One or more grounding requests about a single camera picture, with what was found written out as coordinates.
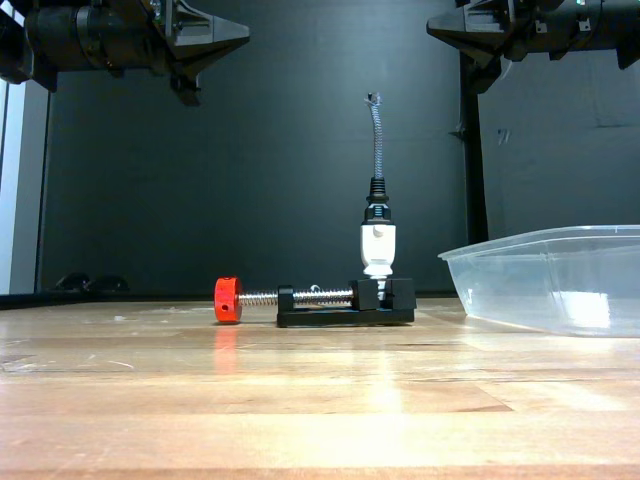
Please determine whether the black plug with braided cord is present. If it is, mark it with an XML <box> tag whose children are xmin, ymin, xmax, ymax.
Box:
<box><xmin>360</xmin><ymin>90</ymin><xmax>396</xmax><ymax>224</ymax></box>

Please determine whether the white power receptacle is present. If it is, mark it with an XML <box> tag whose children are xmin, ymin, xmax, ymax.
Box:
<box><xmin>359</xmin><ymin>222</ymin><xmax>399</xmax><ymax>281</ymax></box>

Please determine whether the clear plastic tub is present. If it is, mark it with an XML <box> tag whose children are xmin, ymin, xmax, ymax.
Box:
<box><xmin>437</xmin><ymin>224</ymin><xmax>640</xmax><ymax>340</ymax></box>

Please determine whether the black vise with red knob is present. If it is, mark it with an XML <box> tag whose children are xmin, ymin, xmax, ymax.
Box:
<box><xmin>214</xmin><ymin>275</ymin><xmax>418</xmax><ymax>329</ymax></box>

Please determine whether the black rounded frame bracket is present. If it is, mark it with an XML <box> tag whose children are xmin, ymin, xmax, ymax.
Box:
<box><xmin>54</xmin><ymin>272</ymin><xmax>92</xmax><ymax>294</ymax></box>
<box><xmin>87</xmin><ymin>273</ymin><xmax>132</xmax><ymax>294</ymax></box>

